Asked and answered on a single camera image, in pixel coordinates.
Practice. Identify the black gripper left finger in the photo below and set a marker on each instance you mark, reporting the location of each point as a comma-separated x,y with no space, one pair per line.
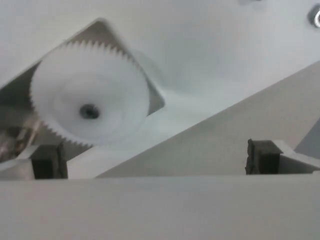
48,162

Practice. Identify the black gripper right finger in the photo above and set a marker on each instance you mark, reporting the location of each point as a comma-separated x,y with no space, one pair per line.
265,157

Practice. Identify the white task board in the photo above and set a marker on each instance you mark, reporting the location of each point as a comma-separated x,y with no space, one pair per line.
200,50

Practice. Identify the white large gear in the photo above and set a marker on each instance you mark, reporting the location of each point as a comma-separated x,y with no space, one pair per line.
90,97

